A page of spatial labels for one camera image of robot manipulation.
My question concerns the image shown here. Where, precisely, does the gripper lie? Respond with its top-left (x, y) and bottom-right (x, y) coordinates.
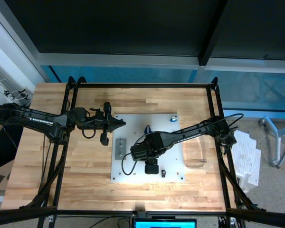
top-left (144, 158), bottom-right (160, 176)
top-left (90, 102), bottom-right (126, 146)

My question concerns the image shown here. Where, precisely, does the white taskboard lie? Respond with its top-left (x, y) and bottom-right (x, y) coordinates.
top-left (110, 114), bottom-right (186, 183)

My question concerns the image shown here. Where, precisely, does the grey metal plate with pegs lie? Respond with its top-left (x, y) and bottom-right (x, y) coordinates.
top-left (114, 138), bottom-right (128, 161)

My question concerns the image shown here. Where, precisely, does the clear plastic tub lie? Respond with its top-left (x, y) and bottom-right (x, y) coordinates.
top-left (182, 133), bottom-right (209, 170)

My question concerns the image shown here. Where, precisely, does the blue laptop screen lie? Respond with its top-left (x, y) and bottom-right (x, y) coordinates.
top-left (132, 218), bottom-right (197, 228)

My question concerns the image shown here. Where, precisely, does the white foam packaging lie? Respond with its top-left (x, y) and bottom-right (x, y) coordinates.
top-left (231, 130), bottom-right (262, 194)

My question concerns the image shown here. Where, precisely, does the black case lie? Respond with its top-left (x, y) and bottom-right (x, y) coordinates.
top-left (0, 123), bottom-right (23, 175)

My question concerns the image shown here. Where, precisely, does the brown cardboard box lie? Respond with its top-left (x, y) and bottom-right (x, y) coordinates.
top-left (0, 159), bottom-right (15, 190)

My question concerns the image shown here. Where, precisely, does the silver metal stand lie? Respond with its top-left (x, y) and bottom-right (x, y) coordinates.
top-left (258, 116), bottom-right (285, 170)

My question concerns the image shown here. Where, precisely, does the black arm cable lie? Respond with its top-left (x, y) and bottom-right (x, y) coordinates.
top-left (81, 118), bottom-right (97, 139)
top-left (122, 113), bottom-right (245, 176)

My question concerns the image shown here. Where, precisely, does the black aluminium frame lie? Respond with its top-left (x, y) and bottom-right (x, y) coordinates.
top-left (0, 76), bottom-right (285, 228)

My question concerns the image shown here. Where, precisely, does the white cable bundle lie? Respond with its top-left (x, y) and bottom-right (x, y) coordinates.
top-left (3, 89), bottom-right (30, 100)

